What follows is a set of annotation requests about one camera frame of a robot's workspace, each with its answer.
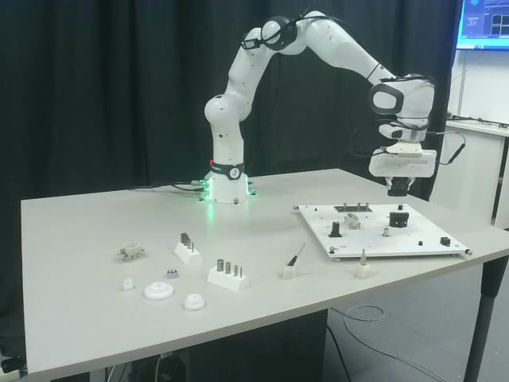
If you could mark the large metal round peg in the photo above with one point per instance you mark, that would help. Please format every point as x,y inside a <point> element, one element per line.
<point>220,267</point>

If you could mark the white round peg holder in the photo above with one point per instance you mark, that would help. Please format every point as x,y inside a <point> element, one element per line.
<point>228,283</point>

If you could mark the black curtain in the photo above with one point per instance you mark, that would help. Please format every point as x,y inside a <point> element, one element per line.
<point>99,79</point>

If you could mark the white small gear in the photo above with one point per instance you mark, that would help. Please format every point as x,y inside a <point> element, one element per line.
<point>127,285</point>

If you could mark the white BNC plug holder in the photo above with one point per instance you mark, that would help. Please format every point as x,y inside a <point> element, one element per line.
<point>363,273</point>

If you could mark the white medium gear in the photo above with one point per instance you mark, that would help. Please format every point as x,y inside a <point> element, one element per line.
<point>195,301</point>

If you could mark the black USB plug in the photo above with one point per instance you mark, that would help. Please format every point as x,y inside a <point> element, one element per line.
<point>291,262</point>

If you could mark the metal BNC plug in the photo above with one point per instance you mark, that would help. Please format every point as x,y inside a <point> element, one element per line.
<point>363,258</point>

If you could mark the white large gear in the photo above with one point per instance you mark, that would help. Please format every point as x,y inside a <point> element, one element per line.
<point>159,291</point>

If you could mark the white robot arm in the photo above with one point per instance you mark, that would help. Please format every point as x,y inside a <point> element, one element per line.
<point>334,44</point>

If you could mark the white power strip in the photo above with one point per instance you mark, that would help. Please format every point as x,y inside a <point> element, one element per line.
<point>10,373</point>

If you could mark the white task board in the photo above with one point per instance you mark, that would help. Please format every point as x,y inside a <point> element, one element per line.
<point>370,246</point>

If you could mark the metal bolt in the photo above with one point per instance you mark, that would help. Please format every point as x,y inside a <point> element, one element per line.
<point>172,274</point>

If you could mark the medium metal round peg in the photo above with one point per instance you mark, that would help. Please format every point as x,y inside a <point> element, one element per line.
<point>228,268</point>

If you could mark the large metal square peg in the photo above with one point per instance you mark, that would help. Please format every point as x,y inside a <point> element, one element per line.
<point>185,240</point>

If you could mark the white USB plug holder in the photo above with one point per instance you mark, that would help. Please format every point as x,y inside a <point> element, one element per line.
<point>289,273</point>

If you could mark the blue screen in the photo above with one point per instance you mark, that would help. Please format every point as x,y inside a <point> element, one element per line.
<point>481,24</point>

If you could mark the white square peg holder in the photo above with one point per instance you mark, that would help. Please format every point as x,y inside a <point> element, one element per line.
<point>187,256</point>

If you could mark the beige waterproof plug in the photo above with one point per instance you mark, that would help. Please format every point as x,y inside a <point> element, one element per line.
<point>130,254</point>

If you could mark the black table leg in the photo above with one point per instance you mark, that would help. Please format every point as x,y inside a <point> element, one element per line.
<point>483,318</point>

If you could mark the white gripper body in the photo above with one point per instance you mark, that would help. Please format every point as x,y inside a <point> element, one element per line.
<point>403,165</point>

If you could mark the white cabinet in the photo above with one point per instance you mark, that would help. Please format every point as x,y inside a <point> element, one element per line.
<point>469,191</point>

